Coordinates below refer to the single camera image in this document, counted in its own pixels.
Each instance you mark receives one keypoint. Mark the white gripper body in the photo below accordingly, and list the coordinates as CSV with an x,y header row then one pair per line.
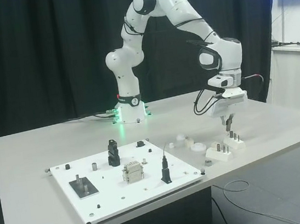
x,y
229,105

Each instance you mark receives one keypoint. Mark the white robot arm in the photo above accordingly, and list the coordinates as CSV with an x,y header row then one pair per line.
x,y
126,79

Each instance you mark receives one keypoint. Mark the white square peg holder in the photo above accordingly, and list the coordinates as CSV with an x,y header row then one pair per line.
x,y
236,145

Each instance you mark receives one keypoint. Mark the thick metal round peg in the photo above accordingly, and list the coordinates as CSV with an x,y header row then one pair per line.
x,y
218,147

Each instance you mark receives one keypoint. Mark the white round peg holder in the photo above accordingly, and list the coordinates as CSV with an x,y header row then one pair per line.
x,y
217,158

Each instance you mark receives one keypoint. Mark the flat white mounting plate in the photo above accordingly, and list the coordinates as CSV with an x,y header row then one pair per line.
x,y
233,92

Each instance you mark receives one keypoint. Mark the white large gear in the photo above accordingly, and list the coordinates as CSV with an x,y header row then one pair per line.
x,y
198,147

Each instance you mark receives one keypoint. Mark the metal hex bolt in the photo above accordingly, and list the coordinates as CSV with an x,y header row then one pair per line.
x,y
207,162

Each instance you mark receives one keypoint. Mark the white medium gear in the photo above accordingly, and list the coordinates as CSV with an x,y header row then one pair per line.
x,y
180,137

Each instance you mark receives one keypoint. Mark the white small gear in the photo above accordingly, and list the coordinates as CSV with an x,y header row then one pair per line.
x,y
171,145

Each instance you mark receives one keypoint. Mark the white cabinet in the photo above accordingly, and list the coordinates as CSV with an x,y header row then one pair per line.
x,y
292,76

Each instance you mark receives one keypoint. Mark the black USB plug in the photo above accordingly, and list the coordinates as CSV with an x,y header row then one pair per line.
x,y
165,173

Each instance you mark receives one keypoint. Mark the beige waterproof plug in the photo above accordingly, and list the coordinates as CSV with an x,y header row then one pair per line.
x,y
131,172

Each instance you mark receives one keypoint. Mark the black D-SUB plug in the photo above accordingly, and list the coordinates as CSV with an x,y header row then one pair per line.
x,y
113,158

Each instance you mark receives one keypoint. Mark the white task board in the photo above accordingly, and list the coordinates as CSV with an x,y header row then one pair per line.
x,y
108,194

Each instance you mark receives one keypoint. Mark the metal BNC plug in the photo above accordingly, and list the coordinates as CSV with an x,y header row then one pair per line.
x,y
94,166

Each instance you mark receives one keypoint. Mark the black curtain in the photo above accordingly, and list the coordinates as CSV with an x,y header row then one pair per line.
x,y
34,50

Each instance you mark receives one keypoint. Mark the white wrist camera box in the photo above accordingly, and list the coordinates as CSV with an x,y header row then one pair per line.
x,y
218,81

